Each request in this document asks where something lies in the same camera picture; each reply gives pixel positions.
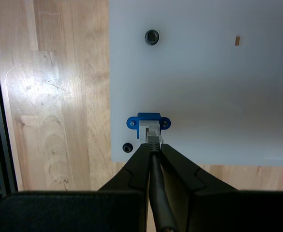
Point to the blue RJ45 socket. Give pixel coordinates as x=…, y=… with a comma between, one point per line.
x=134, y=122

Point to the small black screw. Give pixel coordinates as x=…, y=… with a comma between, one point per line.
x=128, y=147

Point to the white task board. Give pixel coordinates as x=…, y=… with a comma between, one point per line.
x=216, y=96

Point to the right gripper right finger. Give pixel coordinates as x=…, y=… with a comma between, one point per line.
x=194, y=183

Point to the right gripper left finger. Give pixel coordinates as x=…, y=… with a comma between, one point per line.
x=122, y=183

